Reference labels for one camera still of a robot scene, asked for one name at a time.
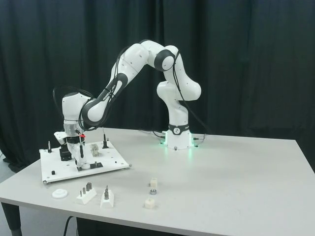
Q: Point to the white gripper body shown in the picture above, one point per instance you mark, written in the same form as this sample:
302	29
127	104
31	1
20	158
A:
78	152

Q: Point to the white square peg holder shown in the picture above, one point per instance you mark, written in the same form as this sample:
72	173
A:
86	198

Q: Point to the metal round peg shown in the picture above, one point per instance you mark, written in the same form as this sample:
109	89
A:
106	194

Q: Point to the white cube holder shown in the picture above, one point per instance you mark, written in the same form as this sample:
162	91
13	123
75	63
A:
153	182

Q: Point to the black rod with red tag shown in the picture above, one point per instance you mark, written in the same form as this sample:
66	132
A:
83	135

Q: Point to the large metal square peg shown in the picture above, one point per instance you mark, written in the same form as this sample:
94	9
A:
89	186

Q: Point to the white round peg holder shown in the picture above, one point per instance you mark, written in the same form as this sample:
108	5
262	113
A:
107	203

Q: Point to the white large gear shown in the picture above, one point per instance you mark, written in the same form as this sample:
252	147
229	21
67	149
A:
59	193

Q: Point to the white task board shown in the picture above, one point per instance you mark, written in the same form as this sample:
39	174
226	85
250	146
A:
64	172

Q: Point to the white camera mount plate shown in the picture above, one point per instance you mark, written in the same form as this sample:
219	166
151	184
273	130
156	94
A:
59	137

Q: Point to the metal bolt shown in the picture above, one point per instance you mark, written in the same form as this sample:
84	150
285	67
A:
153	192

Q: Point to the black curtain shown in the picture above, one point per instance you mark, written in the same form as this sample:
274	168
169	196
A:
221	49

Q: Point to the white round-hole holder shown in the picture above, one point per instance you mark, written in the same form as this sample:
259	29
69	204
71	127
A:
149	203

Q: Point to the white medium gear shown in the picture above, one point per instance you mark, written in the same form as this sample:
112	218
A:
86	167

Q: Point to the dark table leg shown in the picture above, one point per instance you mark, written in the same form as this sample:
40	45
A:
11	216

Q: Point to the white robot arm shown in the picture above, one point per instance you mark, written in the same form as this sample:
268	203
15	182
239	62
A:
172	115

